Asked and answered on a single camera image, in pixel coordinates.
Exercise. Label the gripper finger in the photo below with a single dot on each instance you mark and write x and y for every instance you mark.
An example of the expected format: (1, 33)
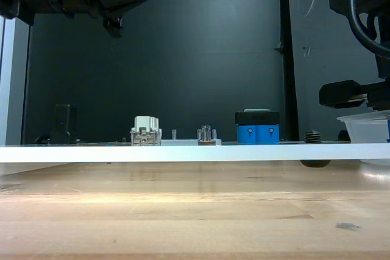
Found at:
(119, 7)

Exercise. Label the clear plastic tub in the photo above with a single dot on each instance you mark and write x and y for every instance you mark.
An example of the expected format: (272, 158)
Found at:
(365, 129)

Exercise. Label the large black threaded stud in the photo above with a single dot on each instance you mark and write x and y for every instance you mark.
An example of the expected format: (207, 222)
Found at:
(314, 136)

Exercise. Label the black D-sub connector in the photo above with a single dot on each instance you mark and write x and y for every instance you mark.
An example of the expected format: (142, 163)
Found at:
(257, 118)

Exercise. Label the blue connector holder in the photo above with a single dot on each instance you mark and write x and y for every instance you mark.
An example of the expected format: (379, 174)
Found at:
(258, 134)

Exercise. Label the beige connector housing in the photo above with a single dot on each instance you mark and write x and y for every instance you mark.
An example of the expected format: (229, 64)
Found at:
(145, 132)

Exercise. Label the small silver metal connector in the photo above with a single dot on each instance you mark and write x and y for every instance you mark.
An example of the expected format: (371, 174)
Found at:
(207, 135)

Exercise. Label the white board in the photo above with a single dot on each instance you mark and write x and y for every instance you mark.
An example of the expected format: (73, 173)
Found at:
(182, 153)

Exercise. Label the grey window frame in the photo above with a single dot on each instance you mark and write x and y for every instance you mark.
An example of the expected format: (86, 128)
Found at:
(12, 89)

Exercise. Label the small silver post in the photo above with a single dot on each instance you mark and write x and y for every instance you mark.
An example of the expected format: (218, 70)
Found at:
(214, 134)
(174, 134)
(199, 135)

